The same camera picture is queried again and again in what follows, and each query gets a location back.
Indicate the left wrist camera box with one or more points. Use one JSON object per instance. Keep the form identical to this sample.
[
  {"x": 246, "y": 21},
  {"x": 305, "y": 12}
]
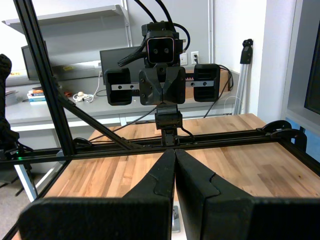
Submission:
[{"x": 160, "y": 50}]

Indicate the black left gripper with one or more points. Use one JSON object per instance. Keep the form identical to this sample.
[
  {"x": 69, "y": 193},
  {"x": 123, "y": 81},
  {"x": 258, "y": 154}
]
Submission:
[{"x": 117, "y": 97}]

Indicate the white wall outlet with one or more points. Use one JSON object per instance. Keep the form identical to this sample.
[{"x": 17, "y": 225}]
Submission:
[
  {"x": 195, "y": 57},
  {"x": 184, "y": 60}
]

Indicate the brown cardboard box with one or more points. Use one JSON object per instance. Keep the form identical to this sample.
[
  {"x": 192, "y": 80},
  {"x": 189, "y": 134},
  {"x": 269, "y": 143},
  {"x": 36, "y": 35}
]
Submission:
[{"x": 225, "y": 81}]

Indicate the black controller box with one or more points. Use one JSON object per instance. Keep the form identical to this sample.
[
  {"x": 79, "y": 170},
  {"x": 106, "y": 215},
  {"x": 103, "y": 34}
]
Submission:
[{"x": 15, "y": 156}]

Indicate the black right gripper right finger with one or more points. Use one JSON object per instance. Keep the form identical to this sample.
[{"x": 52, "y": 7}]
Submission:
[{"x": 250, "y": 220}]

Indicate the black computer monitor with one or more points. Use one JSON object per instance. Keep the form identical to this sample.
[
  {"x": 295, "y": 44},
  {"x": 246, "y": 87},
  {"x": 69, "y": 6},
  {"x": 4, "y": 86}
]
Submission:
[
  {"x": 28, "y": 62},
  {"x": 117, "y": 58}
]

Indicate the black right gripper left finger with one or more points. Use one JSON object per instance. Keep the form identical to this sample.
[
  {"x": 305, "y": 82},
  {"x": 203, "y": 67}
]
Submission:
[{"x": 100, "y": 220}]

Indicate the grey metal plate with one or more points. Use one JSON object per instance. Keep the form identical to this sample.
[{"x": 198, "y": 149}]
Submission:
[{"x": 176, "y": 223}]

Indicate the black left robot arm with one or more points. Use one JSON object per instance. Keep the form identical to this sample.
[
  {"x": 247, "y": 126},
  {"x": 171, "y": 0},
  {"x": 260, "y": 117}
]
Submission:
[{"x": 168, "y": 117}]

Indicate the stack of books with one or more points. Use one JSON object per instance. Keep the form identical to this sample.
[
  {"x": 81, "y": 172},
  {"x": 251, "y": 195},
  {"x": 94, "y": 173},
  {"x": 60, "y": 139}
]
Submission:
[{"x": 37, "y": 97}]

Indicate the grey desk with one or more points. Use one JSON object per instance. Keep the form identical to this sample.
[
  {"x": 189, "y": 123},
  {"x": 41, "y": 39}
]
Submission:
[{"x": 37, "y": 110}]

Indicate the grey wall shelf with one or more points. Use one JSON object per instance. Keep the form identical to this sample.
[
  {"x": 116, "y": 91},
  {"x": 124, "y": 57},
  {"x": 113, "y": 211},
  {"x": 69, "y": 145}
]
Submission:
[{"x": 62, "y": 16}]

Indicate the black aluminium frame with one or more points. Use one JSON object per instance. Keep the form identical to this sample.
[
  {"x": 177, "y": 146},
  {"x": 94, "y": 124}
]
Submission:
[{"x": 46, "y": 75}]

